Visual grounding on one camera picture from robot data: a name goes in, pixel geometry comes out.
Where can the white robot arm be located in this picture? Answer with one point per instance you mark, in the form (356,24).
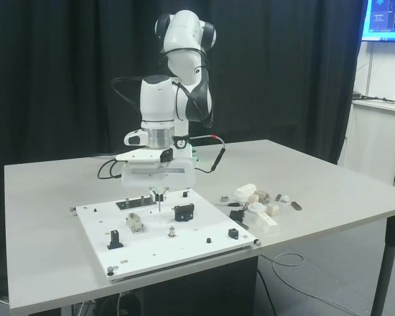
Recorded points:
(156,98)

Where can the thick metal square peg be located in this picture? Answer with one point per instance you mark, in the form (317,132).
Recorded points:
(296,205)

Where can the cream medium gear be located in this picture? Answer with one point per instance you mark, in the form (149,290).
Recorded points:
(252,198)

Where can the round metal nut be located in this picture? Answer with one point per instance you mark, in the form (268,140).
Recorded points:
(224,199)

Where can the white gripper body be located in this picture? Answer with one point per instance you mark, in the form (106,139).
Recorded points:
(158,177)

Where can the black rod with red tag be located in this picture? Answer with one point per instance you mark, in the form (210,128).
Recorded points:
(220,158)

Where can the white task board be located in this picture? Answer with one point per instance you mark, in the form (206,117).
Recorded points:
(151,250)

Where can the black box under table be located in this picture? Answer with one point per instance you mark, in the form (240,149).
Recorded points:
(191,289)

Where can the black curtain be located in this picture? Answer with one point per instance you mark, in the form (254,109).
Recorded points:
(52,82)

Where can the small white square holder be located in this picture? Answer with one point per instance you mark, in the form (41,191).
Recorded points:
(272,209)

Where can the black plug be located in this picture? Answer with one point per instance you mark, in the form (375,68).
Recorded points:
(236,214)

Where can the white cabinet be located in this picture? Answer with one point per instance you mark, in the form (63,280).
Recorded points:
(372,141)

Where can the grey table leg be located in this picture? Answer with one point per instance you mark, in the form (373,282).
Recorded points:
(386,263)

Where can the metal plug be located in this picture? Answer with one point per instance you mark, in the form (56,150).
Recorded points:
(265,195)

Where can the white small gear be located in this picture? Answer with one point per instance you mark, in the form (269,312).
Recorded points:
(285,198)

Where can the white large gear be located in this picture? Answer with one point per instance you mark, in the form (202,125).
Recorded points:
(255,208)

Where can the blue screen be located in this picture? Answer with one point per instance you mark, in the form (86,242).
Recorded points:
(386,19)

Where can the white holder with holes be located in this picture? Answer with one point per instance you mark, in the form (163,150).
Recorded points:
(245,191)

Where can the long white holder block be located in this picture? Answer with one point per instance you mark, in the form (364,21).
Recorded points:
(265,224)

